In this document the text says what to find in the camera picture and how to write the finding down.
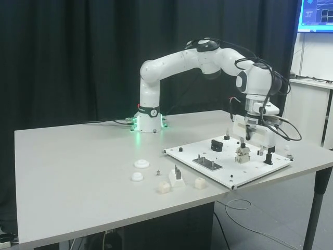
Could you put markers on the black curtains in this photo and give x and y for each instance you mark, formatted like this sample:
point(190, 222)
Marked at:
point(65, 52)

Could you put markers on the white cabinet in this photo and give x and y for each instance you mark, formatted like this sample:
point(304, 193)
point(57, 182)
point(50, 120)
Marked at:
point(309, 112)

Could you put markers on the cream plastic holder block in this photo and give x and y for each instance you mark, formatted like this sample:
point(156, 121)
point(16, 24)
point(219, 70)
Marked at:
point(163, 188)
point(200, 183)

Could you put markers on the small metal plug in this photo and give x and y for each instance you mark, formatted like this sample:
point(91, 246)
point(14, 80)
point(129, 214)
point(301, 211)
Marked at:
point(157, 173)

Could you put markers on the white task board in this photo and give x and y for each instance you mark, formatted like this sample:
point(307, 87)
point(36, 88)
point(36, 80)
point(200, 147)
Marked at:
point(203, 156)

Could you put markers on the white medium gear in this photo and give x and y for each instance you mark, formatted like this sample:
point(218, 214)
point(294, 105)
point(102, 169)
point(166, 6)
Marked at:
point(137, 177)

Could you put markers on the white large gear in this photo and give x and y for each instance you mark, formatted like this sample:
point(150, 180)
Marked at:
point(142, 164)

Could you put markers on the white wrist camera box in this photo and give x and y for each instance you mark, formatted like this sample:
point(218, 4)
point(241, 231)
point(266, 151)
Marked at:
point(268, 109)

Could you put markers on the white peg holder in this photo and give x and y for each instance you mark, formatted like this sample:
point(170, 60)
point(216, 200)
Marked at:
point(172, 178)

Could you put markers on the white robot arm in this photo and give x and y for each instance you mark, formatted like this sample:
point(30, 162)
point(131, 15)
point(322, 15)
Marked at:
point(169, 65)

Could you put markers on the black table leg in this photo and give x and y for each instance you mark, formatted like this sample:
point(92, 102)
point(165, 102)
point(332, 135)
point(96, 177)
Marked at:
point(321, 187)

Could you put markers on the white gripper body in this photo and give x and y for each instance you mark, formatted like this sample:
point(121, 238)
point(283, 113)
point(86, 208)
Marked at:
point(268, 135)

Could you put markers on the grey waterproof plug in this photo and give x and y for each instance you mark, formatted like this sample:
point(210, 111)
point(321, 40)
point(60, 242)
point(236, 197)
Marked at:
point(243, 151)

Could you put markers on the white power strip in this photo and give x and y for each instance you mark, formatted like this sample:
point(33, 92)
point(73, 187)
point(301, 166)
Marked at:
point(6, 242)

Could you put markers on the blue screen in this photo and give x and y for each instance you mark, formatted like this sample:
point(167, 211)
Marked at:
point(316, 15)

